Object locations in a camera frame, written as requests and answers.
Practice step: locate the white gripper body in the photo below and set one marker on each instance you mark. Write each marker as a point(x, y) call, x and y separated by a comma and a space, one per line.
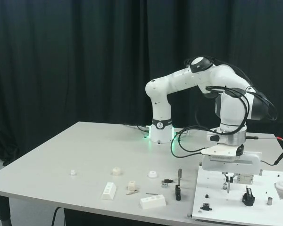
point(231, 164)

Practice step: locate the white task board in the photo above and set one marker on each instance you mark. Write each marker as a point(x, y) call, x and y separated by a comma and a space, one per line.
point(226, 207)

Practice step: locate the metal square peg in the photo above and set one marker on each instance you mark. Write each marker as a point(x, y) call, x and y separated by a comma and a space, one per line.
point(229, 187)

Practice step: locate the metal bolt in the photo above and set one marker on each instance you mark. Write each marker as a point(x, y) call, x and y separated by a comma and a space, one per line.
point(179, 176)

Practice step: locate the white medium gear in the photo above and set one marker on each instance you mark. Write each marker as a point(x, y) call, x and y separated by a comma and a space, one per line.
point(152, 174)

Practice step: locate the beige Ethernet plug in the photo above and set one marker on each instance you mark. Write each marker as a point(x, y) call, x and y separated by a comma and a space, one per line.
point(132, 192)

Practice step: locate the black table leg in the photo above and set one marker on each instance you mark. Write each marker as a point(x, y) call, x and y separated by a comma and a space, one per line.
point(1, 208)

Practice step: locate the small black plug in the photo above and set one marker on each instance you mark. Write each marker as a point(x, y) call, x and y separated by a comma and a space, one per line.
point(167, 181)

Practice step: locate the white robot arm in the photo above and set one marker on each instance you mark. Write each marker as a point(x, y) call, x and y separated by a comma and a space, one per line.
point(179, 80)

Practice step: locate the black D-SUB plug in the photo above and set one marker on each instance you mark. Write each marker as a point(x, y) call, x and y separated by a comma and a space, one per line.
point(248, 198)

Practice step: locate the white peg holder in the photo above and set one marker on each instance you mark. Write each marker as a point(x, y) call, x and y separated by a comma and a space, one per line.
point(108, 191)
point(152, 202)

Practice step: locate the white small gear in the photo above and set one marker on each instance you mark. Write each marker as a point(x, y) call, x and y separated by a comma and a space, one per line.
point(72, 172)

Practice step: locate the thin black rod red tag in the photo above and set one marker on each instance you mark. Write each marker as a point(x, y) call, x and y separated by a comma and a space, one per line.
point(282, 150)

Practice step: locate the black curtain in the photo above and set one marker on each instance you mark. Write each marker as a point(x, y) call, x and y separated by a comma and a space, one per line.
point(85, 58)

